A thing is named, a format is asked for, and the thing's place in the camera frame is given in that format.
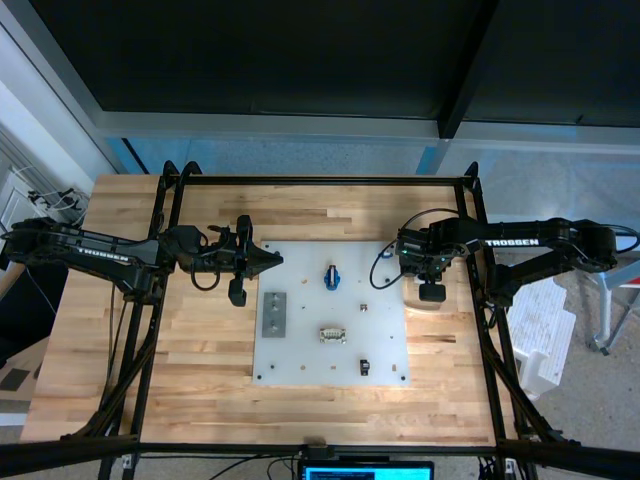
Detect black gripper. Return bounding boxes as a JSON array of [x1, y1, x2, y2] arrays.
[[417, 273, 447, 303], [197, 214, 285, 307]]

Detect grey metal plate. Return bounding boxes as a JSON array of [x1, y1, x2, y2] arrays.
[[259, 290, 290, 340]]

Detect silver aluminium rail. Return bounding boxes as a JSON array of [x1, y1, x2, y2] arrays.
[[94, 109, 451, 142]]

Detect large blue connector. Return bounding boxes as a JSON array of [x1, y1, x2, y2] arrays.
[[322, 262, 343, 292]]

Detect laptop screen with blue edge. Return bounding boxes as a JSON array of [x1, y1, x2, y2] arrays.
[[298, 460, 435, 480]]

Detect brown cardboard box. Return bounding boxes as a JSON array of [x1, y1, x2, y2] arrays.
[[0, 335, 51, 401]]

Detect tangled black white cables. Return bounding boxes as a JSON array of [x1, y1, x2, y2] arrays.
[[27, 187, 91, 224]]

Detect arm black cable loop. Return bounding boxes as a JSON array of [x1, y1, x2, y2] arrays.
[[190, 259, 224, 292], [369, 248, 407, 290]]

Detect beige multi-pin connector housing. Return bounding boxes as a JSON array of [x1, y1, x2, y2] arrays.
[[318, 325, 349, 346]]

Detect clear plastic tub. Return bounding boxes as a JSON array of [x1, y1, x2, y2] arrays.
[[402, 239, 447, 314]]

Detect white foam block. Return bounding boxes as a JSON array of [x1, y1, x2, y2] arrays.
[[504, 279, 577, 402]]

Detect small black camera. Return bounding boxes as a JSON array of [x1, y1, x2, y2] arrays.
[[301, 435, 336, 461]]

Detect black metal frame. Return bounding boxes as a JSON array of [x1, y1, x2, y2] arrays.
[[0, 159, 640, 480]]

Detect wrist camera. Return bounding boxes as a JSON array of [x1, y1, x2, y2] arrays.
[[207, 233, 235, 266]]

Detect grey metal stand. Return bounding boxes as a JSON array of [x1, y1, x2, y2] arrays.
[[584, 272, 640, 357]]

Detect white taskboard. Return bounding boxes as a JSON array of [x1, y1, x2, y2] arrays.
[[252, 239, 412, 387]]

